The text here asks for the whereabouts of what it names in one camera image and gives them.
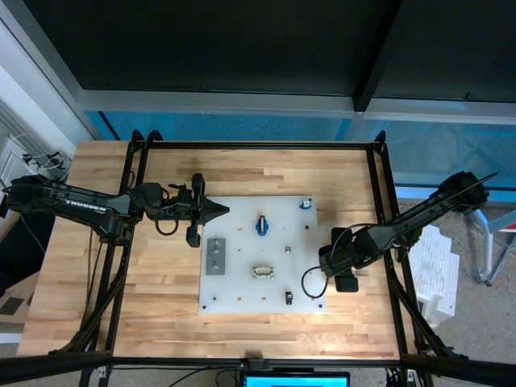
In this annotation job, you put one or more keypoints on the laptop screen blue edge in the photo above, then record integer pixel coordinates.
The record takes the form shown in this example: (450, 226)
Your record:
(294, 381)

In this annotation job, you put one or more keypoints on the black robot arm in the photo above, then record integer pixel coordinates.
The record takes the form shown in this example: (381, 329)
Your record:
(80, 203)
(423, 211)

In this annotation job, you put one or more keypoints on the white foam block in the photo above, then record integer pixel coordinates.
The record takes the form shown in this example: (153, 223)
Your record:
(435, 274)

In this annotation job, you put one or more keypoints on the grey metal peg plate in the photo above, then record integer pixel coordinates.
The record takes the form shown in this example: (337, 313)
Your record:
(211, 258)

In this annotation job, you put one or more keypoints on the white task board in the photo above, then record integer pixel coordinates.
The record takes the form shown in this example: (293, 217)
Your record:
(242, 282)

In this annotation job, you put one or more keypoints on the black aluminium frame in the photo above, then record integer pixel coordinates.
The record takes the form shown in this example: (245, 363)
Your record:
(48, 363)

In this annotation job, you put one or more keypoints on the beige connector socket base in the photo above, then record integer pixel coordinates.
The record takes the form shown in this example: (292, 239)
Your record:
(264, 272)

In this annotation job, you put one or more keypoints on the black plastic clamp block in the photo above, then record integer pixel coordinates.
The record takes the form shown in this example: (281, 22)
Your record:
(289, 297)

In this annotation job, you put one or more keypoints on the blue plug holder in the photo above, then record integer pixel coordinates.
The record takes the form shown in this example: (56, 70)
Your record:
(262, 231)

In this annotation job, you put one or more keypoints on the small black fixed camera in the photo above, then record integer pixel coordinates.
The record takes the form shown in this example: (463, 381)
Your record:
(255, 360)

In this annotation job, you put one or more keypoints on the grey metal stand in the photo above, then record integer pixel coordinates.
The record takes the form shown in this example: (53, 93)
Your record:
(487, 254)

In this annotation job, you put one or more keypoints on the black wall column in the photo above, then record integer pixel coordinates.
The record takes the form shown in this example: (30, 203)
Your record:
(367, 88)

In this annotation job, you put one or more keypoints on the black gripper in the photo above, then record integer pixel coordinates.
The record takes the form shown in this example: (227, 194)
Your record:
(193, 235)
(346, 284)

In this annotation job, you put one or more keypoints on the brown cardboard box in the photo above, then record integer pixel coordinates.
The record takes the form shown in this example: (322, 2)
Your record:
(20, 286)

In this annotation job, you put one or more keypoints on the small blue white socket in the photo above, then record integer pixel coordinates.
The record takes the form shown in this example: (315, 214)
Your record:
(305, 203)

